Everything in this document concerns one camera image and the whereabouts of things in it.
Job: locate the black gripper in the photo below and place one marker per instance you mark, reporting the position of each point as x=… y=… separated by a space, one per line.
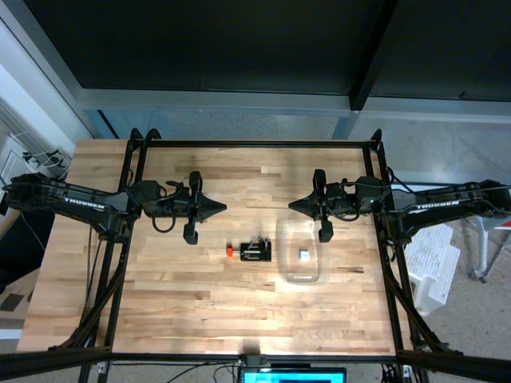
x=191 y=233
x=324 y=231

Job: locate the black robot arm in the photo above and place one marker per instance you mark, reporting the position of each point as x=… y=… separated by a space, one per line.
x=435 y=207
x=80 y=203

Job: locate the white foam block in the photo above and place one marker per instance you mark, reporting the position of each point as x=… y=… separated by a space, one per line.
x=304 y=254

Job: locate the clear plastic tub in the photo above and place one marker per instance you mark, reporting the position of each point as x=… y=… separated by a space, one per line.
x=291 y=275

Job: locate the white foam packaging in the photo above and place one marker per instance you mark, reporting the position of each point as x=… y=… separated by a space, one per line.
x=431 y=259

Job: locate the laptop with blue screen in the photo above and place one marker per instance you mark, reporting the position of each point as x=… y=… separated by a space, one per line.
x=291 y=377

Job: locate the white metal stand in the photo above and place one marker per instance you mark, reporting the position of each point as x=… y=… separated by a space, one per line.
x=484 y=239

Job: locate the brown cardboard box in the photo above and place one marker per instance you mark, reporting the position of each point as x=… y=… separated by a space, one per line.
x=24 y=283

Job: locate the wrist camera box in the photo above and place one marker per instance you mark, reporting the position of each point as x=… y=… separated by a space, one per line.
x=175 y=196
x=339 y=196

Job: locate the black aluminium frame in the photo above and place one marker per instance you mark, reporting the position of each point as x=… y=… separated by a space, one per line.
x=255 y=143

